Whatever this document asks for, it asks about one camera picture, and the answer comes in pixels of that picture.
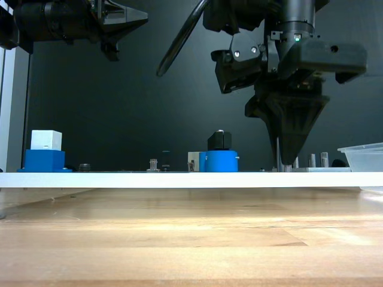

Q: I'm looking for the white taskboard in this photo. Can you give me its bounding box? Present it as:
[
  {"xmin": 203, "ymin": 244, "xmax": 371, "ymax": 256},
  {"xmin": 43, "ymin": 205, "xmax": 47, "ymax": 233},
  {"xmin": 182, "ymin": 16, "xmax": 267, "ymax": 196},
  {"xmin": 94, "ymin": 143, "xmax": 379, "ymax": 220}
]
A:
[{"xmin": 0, "ymin": 170, "xmax": 383, "ymax": 189}]

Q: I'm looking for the black block with metal strip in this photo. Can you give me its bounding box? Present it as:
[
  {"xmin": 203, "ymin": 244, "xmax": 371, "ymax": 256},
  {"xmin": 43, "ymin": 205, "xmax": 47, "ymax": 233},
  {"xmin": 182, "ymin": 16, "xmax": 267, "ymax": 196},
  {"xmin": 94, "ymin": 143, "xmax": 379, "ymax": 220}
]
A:
[{"xmin": 207, "ymin": 129, "xmax": 232, "ymax": 150}]

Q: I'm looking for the grey metal peg block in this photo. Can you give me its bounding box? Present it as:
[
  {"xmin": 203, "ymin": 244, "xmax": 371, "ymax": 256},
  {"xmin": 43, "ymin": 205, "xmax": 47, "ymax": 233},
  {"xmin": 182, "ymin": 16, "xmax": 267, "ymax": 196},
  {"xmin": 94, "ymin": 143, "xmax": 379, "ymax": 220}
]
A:
[{"xmin": 291, "ymin": 166, "xmax": 351, "ymax": 173}]

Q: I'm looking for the blue round holder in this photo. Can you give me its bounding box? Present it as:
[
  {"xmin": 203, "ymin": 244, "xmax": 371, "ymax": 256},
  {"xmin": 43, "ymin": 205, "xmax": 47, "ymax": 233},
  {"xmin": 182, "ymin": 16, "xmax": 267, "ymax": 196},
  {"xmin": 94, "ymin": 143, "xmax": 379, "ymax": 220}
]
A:
[{"xmin": 199, "ymin": 150, "xmax": 239, "ymax": 173}]

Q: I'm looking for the cream connector housing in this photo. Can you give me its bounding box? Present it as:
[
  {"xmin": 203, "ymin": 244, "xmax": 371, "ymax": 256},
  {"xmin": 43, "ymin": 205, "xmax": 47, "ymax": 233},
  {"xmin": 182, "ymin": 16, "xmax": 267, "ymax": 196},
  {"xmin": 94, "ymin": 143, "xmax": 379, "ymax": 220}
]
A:
[{"xmin": 187, "ymin": 151, "xmax": 207, "ymax": 173}]

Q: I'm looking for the clear plastic tub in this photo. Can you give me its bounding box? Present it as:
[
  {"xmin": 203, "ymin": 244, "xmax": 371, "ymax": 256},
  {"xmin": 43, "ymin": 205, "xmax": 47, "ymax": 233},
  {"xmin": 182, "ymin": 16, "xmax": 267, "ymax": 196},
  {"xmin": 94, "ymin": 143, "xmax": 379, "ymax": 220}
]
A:
[{"xmin": 337, "ymin": 142, "xmax": 383, "ymax": 194}]

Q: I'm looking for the white square block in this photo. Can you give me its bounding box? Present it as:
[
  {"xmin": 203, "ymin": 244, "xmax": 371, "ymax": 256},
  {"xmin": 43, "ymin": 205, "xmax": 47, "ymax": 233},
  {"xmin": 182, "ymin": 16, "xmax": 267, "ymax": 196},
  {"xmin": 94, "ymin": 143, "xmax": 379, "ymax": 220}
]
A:
[{"xmin": 31, "ymin": 129, "xmax": 63, "ymax": 151}]

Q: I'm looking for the blue square holder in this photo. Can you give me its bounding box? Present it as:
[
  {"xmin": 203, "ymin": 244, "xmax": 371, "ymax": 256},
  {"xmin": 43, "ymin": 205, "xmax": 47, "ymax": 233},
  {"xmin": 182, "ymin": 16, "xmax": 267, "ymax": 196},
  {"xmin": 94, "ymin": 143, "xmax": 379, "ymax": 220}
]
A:
[{"xmin": 17, "ymin": 149, "xmax": 74, "ymax": 173}]

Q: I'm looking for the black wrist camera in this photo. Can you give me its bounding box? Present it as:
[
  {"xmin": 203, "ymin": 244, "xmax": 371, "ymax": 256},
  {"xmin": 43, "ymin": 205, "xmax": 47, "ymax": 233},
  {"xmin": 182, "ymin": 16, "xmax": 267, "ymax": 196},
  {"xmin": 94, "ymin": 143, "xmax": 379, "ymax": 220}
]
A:
[{"xmin": 211, "ymin": 49, "xmax": 268, "ymax": 95}]

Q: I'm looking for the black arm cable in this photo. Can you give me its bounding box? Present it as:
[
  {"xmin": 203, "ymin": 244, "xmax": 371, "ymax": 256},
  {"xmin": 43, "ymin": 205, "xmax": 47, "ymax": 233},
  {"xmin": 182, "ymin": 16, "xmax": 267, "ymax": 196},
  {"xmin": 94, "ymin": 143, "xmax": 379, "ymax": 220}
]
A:
[{"xmin": 156, "ymin": 0, "xmax": 210, "ymax": 77}]

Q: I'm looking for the black aluminium frame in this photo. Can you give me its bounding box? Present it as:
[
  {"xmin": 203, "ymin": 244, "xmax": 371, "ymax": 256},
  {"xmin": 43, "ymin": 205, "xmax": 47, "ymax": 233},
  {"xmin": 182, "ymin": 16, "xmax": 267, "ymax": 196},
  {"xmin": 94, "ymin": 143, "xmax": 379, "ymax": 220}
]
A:
[{"xmin": 21, "ymin": 44, "xmax": 31, "ymax": 168}]

